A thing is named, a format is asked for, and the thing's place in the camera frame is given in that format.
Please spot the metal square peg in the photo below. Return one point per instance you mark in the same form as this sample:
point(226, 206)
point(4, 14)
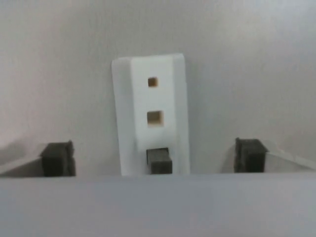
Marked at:
point(159, 161)

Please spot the white peg holder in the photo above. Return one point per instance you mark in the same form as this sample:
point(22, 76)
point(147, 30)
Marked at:
point(153, 98)

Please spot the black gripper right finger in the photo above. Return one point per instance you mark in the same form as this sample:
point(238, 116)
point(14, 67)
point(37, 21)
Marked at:
point(249, 158)

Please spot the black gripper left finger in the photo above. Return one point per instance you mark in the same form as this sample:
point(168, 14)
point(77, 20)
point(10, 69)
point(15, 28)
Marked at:
point(55, 160)

